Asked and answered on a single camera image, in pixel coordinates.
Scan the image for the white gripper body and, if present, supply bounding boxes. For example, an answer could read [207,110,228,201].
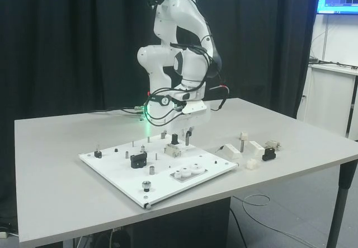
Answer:
[168,108,211,133]

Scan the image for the white peg holder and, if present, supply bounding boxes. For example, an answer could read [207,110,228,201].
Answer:
[220,143,243,160]
[249,141,265,154]

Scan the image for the metal peg with white cap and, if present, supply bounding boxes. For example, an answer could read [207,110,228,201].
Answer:
[239,131,250,152]

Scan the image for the beige rectangular plug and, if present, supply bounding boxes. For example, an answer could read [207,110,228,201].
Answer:
[164,144,180,158]

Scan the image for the black wrist band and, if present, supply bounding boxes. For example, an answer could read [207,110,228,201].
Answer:
[146,92,186,112]

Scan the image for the white task board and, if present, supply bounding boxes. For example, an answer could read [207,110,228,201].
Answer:
[78,138,239,210]

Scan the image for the small white plastic part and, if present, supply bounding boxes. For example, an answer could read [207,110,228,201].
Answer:
[246,158,260,171]

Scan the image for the beige plug with metal shell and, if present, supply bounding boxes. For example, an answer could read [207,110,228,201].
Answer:
[265,139,282,151]

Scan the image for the black box under table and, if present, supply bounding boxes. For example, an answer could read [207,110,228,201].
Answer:
[73,196,232,248]

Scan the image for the white cabinet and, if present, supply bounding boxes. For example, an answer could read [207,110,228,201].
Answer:
[296,60,358,142]

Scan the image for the black curtain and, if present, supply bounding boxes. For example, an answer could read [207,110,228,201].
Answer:
[0,0,322,159]

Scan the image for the dark table leg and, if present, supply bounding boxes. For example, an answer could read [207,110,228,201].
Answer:
[326,162,354,248]

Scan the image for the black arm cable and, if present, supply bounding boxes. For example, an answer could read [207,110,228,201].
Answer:
[143,0,228,121]

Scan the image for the black cables behind arm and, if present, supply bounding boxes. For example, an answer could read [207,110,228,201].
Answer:
[93,105,148,116]

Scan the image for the grey floor cable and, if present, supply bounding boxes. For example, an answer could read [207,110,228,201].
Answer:
[230,194,335,240]

